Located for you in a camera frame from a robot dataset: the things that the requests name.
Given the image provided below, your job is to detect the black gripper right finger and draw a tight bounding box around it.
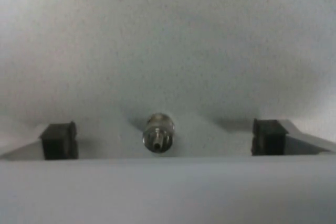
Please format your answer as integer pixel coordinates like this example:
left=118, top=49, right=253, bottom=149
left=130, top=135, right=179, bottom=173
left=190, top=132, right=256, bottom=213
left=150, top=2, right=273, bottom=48
left=251, top=118, right=336, bottom=156

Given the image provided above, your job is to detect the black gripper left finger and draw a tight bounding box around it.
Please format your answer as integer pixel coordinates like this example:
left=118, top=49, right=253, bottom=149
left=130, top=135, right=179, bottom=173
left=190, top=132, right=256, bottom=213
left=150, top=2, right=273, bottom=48
left=0, top=121, right=79, bottom=161

